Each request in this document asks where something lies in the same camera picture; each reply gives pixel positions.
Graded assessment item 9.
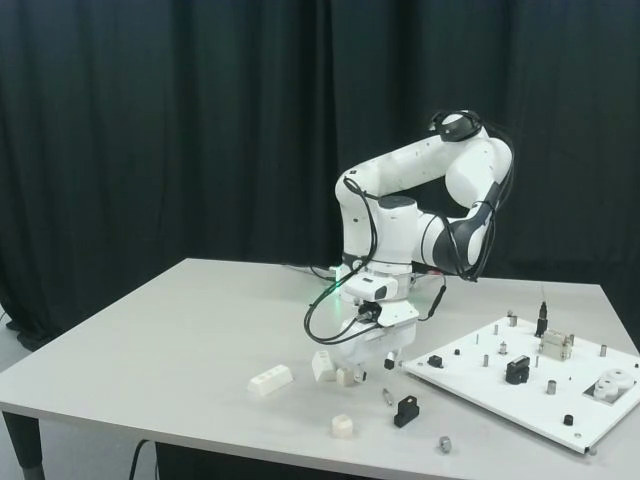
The black base cable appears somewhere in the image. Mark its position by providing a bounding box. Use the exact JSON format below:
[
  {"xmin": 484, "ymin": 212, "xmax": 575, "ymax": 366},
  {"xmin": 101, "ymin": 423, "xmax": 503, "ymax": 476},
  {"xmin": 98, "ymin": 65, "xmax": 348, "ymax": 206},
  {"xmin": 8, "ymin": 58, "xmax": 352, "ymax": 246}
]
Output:
[{"xmin": 283, "ymin": 262, "xmax": 342, "ymax": 278}]

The black cabinet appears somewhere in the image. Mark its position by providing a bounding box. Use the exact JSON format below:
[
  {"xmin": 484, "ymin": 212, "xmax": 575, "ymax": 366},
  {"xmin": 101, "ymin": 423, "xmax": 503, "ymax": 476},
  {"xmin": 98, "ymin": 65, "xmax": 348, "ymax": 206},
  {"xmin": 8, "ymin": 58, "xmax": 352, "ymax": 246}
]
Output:
[{"xmin": 155, "ymin": 442, "xmax": 451, "ymax": 480}]

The small white holder block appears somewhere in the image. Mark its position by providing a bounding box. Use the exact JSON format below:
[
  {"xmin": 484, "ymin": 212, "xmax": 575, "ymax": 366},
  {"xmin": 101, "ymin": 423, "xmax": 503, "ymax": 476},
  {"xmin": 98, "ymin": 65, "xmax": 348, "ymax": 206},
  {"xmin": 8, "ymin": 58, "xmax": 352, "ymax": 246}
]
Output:
[{"xmin": 330, "ymin": 413, "xmax": 356, "ymax": 440}]

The black floor cable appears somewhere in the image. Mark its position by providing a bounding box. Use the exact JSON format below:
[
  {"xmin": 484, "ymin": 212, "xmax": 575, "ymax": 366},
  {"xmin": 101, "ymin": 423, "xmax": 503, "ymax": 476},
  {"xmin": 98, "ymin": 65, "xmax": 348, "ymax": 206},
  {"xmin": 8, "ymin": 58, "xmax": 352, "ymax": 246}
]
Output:
[{"xmin": 130, "ymin": 438, "xmax": 152, "ymax": 480}]

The white holder with holes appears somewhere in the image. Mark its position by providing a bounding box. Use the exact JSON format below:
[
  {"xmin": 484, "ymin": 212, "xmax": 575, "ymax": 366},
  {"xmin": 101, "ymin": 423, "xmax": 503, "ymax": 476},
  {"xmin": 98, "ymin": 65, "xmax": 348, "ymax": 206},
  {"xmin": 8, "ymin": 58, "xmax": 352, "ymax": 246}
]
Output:
[
  {"xmin": 247, "ymin": 366, "xmax": 295, "ymax": 400},
  {"xmin": 310, "ymin": 349, "xmax": 337, "ymax": 384}
]

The small white box dark window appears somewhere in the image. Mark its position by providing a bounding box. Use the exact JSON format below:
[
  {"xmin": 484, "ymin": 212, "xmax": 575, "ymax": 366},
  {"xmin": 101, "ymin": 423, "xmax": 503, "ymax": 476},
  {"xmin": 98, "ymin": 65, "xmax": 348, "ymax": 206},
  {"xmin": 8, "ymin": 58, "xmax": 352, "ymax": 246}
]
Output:
[{"xmin": 344, "ymin": 273, "xmax": 401, "ymax": 304}]

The tall black cable plug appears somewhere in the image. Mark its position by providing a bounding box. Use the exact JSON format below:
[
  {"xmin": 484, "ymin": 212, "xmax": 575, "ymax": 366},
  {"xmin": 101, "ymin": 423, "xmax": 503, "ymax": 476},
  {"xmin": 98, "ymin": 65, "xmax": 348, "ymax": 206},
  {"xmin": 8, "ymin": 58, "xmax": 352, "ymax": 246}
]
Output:
[{"xmin": 534, "ymin": 284, "xmax": 551, "ymax": 337}]

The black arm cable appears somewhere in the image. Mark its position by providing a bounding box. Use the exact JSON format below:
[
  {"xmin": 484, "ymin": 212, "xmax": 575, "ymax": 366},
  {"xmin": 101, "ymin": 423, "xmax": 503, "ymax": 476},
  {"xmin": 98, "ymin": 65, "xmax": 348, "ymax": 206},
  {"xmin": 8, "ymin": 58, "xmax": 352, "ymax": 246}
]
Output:
[{"xmin": 429, "ymin": 109, "xmax": 517, "ymax": 284}]

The dark grey table leg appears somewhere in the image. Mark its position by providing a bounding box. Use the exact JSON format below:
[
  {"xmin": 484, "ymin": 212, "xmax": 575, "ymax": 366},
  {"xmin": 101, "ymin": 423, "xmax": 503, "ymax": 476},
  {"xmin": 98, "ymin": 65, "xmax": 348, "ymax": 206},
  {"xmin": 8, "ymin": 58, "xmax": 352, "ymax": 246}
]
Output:
[{"xmin": 3, "ymin": 412, "xmax": 42, "ymax": 480}]

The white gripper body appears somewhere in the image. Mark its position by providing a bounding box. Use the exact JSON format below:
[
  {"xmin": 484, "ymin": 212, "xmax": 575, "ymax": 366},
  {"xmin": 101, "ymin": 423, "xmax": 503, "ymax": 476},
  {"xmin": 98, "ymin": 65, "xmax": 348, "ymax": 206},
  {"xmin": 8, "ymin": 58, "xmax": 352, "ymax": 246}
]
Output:
[{"xmin": 335, "ymin": 322, "xmax": 419, "ymax": 375}]

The black curtain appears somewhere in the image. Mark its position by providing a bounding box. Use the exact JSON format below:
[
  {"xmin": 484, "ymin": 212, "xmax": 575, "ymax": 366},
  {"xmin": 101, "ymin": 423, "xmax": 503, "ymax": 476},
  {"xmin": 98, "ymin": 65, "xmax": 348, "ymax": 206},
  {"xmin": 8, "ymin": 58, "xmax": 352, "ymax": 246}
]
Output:
[{"xmin": 0, "ymin": 0, "xmax": 640, "ymax": 334}]

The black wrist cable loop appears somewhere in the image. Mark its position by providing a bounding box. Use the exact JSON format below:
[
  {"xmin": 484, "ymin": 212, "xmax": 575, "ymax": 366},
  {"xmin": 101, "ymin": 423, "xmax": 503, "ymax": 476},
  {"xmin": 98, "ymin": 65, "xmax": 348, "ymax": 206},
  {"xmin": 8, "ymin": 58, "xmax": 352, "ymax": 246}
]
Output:
[{"xmin": 302, "ymin": 174, "xmax": 386, "ymax": 347}]

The white task board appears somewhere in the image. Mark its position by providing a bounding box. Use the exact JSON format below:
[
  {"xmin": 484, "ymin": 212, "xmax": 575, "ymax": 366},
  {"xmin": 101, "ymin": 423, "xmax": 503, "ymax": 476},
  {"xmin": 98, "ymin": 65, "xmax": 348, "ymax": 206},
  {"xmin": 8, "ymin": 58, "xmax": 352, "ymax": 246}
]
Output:
[{"xmin": 399, "ymin": 299, "xmax": 640, "ymax": 456}]

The white large gear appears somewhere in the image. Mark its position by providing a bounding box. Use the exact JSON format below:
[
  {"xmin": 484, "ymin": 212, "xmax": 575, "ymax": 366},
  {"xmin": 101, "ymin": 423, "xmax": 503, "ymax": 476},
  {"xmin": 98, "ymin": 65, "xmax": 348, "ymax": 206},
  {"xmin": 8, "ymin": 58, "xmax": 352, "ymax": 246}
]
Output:
[{"xmin": 602, "ymin": 367, "xmax": 635, "ymax": 396}]

